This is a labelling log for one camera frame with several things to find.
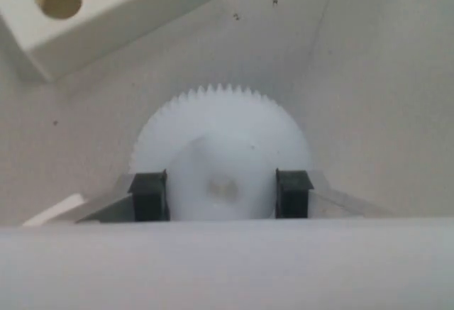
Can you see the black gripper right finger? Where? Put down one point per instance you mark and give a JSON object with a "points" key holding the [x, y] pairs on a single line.
{"points": [[292, 196]]}

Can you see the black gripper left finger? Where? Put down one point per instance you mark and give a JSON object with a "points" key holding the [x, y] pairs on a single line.
{"points": [[149, 196]]}

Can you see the white large gear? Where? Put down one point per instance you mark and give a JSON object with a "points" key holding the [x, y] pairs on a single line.
{"points": [[220, 136]]}

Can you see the white long holder with holes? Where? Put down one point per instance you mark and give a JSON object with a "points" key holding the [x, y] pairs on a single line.
{"points": [[106, 15]]}

